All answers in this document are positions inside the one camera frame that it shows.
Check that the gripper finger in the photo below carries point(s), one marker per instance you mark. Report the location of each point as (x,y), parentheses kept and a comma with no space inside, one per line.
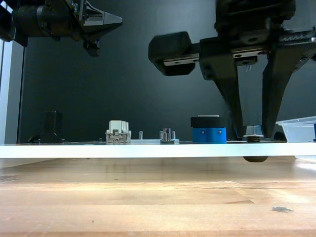
(98,18)
(276,81)
(224,74)
(96,32)

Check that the silver M12 flange nut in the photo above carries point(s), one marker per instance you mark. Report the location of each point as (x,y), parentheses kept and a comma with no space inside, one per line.
(253,130)

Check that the black D-sub connector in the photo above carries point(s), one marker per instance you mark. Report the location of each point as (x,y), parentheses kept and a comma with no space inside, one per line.
(206,122)

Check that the clear plastic tub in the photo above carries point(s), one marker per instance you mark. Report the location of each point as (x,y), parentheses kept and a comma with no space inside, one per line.
(298,130)

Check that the large black threaded stud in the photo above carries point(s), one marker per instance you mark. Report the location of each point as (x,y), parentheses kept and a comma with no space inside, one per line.
(254,140)

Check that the blue connector holder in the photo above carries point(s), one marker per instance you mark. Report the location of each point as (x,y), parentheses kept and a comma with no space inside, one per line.
(209,135)

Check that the small silver metal connector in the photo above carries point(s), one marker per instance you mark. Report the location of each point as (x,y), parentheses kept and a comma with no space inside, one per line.
(168,135)

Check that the beige connector housing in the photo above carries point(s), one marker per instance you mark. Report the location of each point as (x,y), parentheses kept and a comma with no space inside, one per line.
(118,133)

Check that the white board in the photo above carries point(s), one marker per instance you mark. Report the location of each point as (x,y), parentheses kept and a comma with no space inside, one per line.
(148,150)

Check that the grey window frame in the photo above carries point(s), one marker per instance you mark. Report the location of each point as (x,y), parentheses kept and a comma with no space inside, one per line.
(10,98)

